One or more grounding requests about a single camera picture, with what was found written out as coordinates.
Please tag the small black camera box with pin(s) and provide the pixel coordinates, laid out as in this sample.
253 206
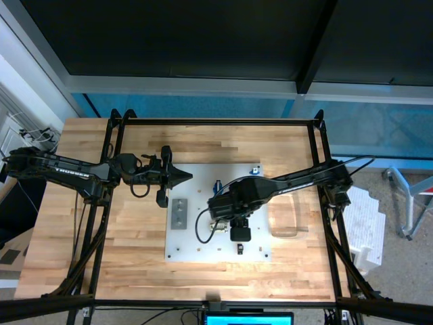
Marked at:
213 303

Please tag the white foam block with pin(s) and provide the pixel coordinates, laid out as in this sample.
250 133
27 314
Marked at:
367 230

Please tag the blue clamp connector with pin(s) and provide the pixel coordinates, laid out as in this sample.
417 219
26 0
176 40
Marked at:
216 188

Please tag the black connector housing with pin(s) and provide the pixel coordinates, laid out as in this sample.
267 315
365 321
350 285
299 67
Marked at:
239 248

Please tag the cardboard box black label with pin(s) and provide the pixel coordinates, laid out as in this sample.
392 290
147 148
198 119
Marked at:
17 242

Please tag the clear plastic tub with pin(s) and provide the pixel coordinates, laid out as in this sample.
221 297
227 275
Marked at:
284 220

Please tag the black aluminium frame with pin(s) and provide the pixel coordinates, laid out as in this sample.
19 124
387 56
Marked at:
216 122

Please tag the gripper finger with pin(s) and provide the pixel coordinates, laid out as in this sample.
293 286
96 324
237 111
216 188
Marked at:
176 171
176 180

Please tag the white task board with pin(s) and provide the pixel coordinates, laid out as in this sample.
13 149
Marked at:
189 250

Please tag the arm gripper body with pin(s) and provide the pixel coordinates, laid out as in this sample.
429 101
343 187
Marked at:
164 155
240 234

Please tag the small blue white connector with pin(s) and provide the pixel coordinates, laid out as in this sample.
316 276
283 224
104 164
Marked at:
254 171

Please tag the grey metal peg block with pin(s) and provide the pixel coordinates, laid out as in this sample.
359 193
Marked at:
179 214

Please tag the grey metal stand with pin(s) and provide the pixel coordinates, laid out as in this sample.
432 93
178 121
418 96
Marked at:
410 210

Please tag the blue laptop screen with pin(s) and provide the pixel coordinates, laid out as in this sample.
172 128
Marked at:
248 320

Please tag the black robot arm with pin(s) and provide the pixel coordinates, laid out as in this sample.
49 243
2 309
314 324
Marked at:
40 162
297 181

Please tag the grey connector socket base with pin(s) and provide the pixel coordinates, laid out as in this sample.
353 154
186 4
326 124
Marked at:
218 227

